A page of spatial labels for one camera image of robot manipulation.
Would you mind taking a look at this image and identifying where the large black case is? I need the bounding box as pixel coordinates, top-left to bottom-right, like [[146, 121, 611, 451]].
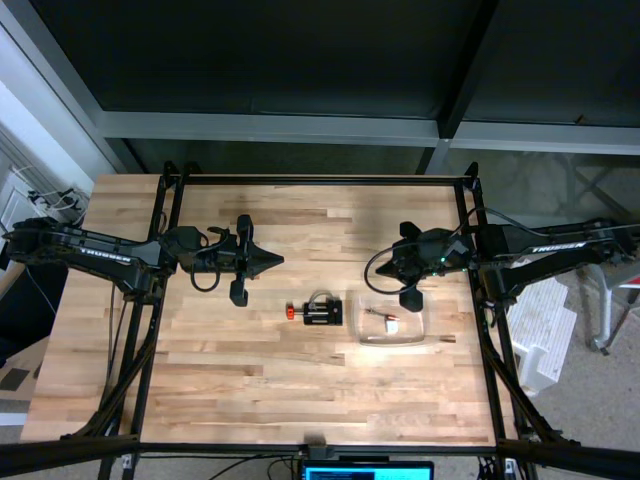
[[0, 259, 67, 367]]

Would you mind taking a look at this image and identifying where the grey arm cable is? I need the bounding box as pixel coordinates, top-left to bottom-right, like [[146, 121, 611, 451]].
[[454, 206, 532, 237]]

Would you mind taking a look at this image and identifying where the grey metal chair base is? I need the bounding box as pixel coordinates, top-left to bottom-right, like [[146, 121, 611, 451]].
[[578, 258, 640, 357]]

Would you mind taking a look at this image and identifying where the black metal frame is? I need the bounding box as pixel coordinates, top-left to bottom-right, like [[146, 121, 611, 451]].
[[0, 159, 640, 480]]

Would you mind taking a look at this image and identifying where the black cable loop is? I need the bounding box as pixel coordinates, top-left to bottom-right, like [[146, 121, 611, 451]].
[[363, 243, 419, 297], [189, 258, 222, 293]]

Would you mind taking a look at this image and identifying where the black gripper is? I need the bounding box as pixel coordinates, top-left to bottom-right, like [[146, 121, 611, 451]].
[[374, 221, 477, 314], [214, 214, 286, 308]]

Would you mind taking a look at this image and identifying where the red RCA connector frayed cable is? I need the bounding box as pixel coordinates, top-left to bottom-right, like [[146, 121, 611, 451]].
[[363, 306, 402, 322]]

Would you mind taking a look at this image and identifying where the black table-edge camera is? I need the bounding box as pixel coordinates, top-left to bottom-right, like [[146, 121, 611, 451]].
[[303, 433, 330, 462]]

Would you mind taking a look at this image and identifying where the black vise clamp red knob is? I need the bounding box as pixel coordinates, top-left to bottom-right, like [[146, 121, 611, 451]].
[[285, 294, 345, 328]]

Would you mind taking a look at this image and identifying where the white power strip with plugs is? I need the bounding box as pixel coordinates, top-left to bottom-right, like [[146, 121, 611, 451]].
[[25, 186, 90, 222]]

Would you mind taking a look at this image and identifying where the blue laptop screen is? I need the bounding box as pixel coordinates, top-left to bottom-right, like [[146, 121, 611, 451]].
[[299, 460, 435, 480]]

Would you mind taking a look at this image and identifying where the white step stool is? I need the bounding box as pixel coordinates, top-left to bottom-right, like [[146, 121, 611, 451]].
[[504, 277, 581, 399]]

